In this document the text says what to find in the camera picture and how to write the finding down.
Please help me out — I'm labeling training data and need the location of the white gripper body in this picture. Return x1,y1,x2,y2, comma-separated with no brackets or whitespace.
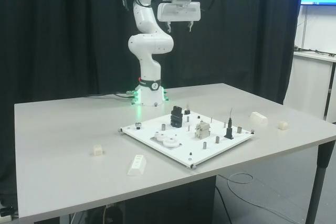
156,1,202,23

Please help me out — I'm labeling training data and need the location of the long white holder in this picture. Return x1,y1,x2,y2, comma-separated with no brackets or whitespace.
249,112,268,124
127,154,146,177

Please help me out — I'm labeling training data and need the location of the white cabinet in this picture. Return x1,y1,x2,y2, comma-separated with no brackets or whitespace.
285,49,336,124

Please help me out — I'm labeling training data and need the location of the grey floor cable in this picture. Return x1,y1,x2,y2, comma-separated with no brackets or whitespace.
214,173,266,224

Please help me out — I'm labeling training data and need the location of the black curtain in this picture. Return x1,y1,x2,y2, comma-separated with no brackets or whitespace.
0,0,307,209

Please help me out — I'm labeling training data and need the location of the white task board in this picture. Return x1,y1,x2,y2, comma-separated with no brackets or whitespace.
117,108,257,169

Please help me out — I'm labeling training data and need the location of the white large gear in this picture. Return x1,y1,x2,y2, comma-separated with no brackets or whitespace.
162,137,179,148

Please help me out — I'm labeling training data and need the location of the dark grey table leg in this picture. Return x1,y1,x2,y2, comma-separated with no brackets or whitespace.
306,138,336,224

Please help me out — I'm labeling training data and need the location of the black base cable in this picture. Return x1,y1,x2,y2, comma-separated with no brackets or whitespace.
88,91,137,100

